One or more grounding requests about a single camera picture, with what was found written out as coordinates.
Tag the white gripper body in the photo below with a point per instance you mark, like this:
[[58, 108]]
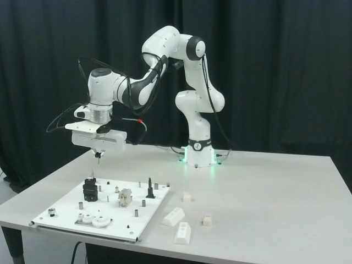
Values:
[[99, 140]]

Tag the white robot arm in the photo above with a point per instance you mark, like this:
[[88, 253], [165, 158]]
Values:
[[198, 110]]

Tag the large metal round peg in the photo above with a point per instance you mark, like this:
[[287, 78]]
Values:
[[80, 205]]

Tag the long white peg holder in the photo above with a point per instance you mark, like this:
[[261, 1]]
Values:
[[182, 233], [173, 217]]

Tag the clear Ethernet plug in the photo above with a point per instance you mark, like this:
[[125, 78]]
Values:
[[92, 174]]

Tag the flat white mounting plate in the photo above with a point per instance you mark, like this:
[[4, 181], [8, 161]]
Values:
[[81, 126]]

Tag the black D-SUB plug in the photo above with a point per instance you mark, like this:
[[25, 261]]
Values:
[[89, 189]]

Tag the metal BNC plug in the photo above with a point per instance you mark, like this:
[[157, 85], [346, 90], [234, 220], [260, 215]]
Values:
[[116, 189]]

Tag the beige waterproof plug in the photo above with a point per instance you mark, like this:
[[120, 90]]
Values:
[[125, 198]]

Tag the white task board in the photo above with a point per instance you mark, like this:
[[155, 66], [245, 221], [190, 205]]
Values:
[[66, 211]]

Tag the white small gear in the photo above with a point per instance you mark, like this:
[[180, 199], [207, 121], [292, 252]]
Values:
[[80, 217]]

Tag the white medium gear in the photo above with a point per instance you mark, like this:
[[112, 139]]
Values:
[[87, 219]]

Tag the white large gear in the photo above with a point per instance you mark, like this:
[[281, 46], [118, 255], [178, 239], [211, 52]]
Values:
[[100, 221]]

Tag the metal bolt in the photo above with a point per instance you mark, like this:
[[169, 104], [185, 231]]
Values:
[[51, 212]]

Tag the small white holder block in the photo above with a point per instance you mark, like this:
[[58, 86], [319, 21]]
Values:
[[207, 220], [187, 197]]

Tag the dark grey table leg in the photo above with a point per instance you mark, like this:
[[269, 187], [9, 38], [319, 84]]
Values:
[[12, 247]]

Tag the black curtain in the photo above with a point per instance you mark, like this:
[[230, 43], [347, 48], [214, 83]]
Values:
[[275, 68]]

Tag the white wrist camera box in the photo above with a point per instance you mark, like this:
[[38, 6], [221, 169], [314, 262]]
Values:
[[82, 113]]

